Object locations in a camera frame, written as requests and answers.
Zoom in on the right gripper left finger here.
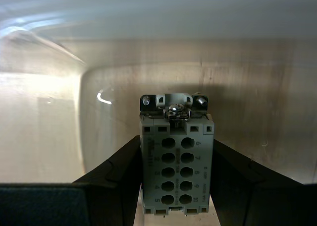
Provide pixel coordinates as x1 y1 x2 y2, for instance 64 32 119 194
0 135 143 226

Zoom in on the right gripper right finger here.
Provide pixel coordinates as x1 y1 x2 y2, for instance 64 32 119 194
209 138 317 226

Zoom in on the beige connector top half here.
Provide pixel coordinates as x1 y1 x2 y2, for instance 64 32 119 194
138 92 215 216

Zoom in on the clear plastic container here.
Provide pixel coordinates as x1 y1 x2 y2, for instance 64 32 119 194
0 0 317 226

